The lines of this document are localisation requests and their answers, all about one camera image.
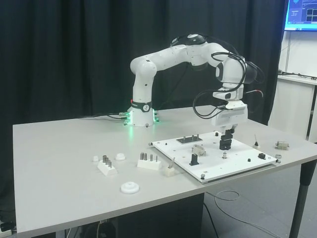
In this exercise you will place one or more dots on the white medium gear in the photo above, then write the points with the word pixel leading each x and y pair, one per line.
pixel 120 157

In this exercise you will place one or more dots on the blue screen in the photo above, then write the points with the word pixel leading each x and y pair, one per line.
pixel 302 15

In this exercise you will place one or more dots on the metal hex nut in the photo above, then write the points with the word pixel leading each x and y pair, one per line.
pixel 278 156

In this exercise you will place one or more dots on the flat white mounting plate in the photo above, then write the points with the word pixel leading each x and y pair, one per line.
pixel 236 105

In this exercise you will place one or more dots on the white small gear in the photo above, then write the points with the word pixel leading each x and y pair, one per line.
pixel 95 159

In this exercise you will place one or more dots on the white cabinet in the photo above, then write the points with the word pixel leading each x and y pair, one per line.
pixel 292 109

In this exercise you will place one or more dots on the white task board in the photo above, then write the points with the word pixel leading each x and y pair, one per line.
pixel 237 166

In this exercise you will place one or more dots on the small white plug holder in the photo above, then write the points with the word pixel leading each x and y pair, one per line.
pixel 255 146
pixel 169 173

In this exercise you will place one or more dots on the beige waterproof plug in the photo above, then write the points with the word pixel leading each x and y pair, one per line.
pixel 280 144

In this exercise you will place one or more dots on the dark grey table leg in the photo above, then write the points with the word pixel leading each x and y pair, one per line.
pixel 301 198

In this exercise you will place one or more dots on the white peg holder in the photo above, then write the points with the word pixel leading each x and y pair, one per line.
pixel 107 171
pixel 148 165

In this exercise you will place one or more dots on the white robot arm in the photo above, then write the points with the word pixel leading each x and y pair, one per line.
pixel 143 81

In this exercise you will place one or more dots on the white large gear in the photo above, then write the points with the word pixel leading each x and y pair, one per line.
pixel 130 188

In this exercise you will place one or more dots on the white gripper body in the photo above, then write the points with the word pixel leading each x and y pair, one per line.
pixel 229 120

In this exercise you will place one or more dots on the black curtain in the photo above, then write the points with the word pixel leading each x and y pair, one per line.
pixel 74 49

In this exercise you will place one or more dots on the metal BNC plug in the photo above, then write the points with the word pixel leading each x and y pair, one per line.
pixel 225 155

